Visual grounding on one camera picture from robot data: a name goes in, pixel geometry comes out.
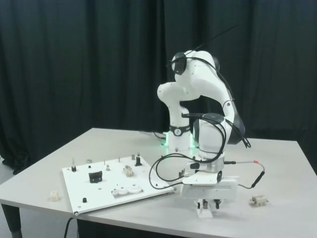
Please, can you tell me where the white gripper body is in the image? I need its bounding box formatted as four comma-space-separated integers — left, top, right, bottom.
180, 176, 240, 200

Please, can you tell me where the white peg holder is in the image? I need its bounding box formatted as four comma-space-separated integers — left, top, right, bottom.
174, 173, 186, 186
197, 202, 214, 219

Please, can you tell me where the beige plug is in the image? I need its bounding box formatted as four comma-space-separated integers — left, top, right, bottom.
249, 194, 268, 207

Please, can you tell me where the white large gear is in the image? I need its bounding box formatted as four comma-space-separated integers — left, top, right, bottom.
126, 182, 143, 194

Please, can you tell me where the white task board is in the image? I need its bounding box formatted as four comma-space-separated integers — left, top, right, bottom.
61, 154, 176, 216

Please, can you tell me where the black table leg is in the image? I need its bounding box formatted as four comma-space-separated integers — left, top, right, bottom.
0, 204, 21, 238

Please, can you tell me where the black curtain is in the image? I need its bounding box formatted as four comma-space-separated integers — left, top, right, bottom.
0, 0, 317, 169

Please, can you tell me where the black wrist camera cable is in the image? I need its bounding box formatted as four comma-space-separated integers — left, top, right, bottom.
148, 153, 199, 190

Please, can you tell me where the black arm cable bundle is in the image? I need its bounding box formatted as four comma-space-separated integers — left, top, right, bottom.
166, 56, 252, 149

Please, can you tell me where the black floor cable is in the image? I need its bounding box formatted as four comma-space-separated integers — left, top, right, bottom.
64, 215, 76, 238

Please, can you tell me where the black cable tie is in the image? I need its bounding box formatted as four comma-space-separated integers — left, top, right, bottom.
190, 24, 239, 52

